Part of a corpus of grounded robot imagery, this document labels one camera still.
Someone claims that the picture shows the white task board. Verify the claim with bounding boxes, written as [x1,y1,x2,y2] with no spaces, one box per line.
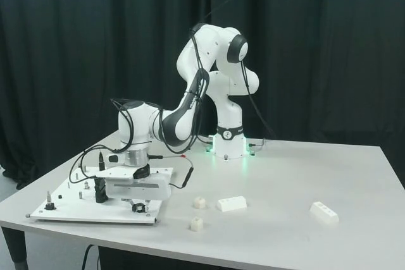
[25,166,175,225]

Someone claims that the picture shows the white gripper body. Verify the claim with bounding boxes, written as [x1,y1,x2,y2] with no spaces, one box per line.
[105,173,172,202]

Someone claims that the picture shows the silver wrist ring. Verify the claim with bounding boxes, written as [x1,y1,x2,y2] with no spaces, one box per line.
[124,149,150,168]

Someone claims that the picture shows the flat white mounting plate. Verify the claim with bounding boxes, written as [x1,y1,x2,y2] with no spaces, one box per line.
[94,168,136,180]

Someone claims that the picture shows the thin black rod on wire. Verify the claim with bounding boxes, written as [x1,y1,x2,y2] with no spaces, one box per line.
[148,154,195,189]

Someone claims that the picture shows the black hanging cable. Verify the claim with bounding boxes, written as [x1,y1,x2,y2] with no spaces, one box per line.
[239,60,277,150]

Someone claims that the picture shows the black D-SUB plug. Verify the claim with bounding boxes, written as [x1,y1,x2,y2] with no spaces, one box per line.
[94,178,108,204]

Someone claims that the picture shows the black wrist band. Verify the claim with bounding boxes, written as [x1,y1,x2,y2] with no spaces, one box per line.
[132,164,151,180]

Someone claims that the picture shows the black cabinet under table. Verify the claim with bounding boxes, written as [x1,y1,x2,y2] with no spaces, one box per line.
[98,245,173,270]

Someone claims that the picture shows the thin black strap tail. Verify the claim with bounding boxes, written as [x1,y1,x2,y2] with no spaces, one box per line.
[204,0,249,21]

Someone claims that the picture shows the black floor cable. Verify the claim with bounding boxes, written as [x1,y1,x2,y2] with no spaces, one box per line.
[82,243,96,270]

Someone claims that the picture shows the black base cable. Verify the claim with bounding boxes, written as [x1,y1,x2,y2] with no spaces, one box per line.
[196,134,216,145]

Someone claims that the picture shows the small white box dark window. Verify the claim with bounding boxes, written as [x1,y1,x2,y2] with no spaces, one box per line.
[107,153,128,164]

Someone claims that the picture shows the black table leg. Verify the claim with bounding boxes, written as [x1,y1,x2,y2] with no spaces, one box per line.
[0,226,28,270]

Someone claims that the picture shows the black curtains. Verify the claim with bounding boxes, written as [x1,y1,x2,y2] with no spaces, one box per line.
[0,0,405,190]

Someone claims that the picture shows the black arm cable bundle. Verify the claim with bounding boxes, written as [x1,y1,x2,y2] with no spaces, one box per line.
[159,23,211,154]

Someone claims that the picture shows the long white holder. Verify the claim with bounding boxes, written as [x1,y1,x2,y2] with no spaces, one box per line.
[216,194,248,212]
[309,200,340,224]

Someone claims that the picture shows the black looping wrist cable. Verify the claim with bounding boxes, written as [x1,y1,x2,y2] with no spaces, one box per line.
[69,142,128,185]

